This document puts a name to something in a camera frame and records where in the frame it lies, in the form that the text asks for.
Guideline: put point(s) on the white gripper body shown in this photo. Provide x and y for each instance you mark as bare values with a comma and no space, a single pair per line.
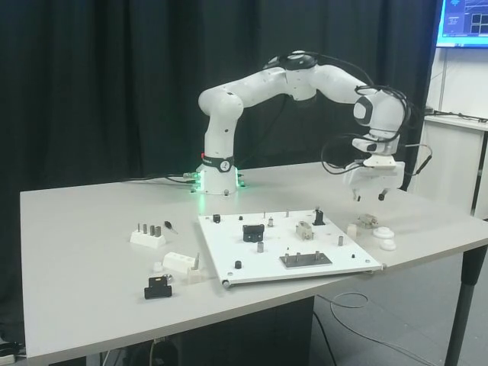
377,177

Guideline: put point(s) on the metal waterproof plug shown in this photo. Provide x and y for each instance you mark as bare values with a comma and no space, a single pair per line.
368,220

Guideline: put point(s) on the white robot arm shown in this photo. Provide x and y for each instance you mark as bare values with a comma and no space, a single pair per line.
221,126

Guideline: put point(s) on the small white plug holder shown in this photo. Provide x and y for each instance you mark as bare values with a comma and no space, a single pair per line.
351,229

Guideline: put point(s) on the white large gear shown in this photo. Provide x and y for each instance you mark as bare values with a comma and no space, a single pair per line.
383,232

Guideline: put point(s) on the black upright plug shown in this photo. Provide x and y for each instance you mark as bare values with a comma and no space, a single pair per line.
318,218

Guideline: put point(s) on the white medium gear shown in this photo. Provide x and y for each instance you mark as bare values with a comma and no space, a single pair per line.
389,245

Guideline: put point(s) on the white cabinet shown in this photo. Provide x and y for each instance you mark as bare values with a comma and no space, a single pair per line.
453,164

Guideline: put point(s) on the white task board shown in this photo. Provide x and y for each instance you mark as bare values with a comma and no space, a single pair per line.
289,248

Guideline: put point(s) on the dark table leg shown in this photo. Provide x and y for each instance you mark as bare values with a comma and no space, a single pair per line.
467,297

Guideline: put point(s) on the metal USB plug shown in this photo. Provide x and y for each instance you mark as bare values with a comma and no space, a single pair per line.
196,261

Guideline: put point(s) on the blue screen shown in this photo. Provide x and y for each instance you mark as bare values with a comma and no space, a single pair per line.
463,23

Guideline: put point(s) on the white stepped holder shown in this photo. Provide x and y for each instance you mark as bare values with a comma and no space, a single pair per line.
194,276

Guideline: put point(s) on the white long holder with holes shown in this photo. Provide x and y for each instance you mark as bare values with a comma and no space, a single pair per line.
177,261

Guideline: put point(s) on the black-headed metal bolt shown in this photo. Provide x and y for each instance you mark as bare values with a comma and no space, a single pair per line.
168,224

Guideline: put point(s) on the metal BNC plug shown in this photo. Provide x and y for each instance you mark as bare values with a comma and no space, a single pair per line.
169,277

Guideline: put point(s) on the white peg holder with holes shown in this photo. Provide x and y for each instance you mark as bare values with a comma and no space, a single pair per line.
146,240

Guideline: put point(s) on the black D-SUB plug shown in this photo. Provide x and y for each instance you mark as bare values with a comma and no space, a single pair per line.
158,287

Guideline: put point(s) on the black curtain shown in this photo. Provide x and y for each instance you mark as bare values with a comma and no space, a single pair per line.
95,76

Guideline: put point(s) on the white power strip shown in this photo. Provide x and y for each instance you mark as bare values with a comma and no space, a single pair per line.
9,352

